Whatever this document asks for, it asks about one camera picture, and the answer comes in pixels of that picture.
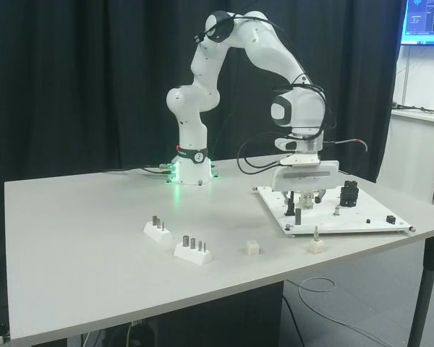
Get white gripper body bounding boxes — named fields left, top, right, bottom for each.
left=270, top=159, right=339, bottom=192

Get white peg holder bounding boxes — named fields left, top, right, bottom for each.
left=173, top=244, right=214, bottom=267
left=142, top=220, right=173, bottom=244

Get black D-SUB plug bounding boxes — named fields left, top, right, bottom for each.
left=339, top=179, right=359, bottom=209

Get white task board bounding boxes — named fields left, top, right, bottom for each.
left=255, top=184, right=417, bottom=239

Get white cabinet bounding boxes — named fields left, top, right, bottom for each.
left=377, top=106, right=434, bottom=210

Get black table leg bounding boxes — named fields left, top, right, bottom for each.
left=407, top=236, right=434, bottom=347

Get blue screen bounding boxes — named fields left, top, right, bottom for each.
left=400, top=0, right=434, bottom=47

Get black curtain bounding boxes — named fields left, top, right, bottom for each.
left=0, top=0, right=410, bottom=214

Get black looped wrist cable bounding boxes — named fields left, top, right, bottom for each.
left=236, top=136, right=290, bottom=175

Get grey floor cable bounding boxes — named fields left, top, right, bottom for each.
left=281, top=276, right=412, bottom=335

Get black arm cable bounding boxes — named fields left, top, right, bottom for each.
left=192, top=11, right=338, bottom=140

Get black base cable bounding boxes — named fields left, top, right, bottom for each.
left=103, top=163, right=178, bottom=178

